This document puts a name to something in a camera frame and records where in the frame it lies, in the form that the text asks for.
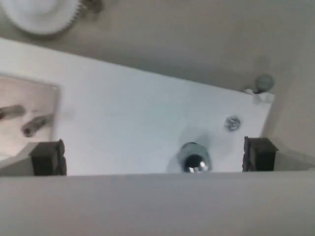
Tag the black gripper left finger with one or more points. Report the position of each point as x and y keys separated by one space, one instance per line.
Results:
x=46 y=159

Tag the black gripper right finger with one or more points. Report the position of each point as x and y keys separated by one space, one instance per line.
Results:
x=258 y=157

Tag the grey metal bolt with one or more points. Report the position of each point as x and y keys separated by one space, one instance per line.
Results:
x=195 y=153

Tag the small metal hex nut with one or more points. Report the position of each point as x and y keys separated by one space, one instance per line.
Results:
x=232 y=123

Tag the grey round corner bumper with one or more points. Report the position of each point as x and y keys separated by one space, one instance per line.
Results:
x=264 y=82

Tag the white task board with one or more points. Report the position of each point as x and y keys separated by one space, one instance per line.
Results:
x=123 y=110

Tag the white large gear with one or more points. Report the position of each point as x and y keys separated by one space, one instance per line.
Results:
x=37 y=14

